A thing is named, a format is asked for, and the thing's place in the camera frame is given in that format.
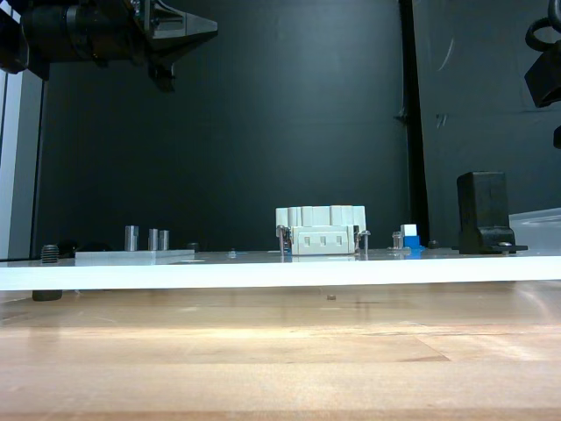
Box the aluminium bar holder plate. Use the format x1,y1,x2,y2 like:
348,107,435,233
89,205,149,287
74,248,195,266

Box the white taskboard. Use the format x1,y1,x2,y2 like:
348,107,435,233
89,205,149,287
0,250,561,292

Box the tall black clamp block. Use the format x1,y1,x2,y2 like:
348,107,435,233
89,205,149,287
451,170,529,256

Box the clear plastic tub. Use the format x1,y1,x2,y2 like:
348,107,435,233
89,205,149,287
508,206,561,258

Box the blue and white connector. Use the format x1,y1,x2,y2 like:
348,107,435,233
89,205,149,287
400,223,425,260

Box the white connector housing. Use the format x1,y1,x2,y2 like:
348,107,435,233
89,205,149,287
275,204,366,230

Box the beige three-window connector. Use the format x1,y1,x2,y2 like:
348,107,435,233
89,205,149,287
290,225,357,257

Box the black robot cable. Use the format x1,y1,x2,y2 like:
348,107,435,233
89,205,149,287
525,16,561,52

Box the black frame post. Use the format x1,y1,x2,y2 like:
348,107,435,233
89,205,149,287
394,0,433,247

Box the grey frame upright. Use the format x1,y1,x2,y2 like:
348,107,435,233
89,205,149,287
0,69,32,260

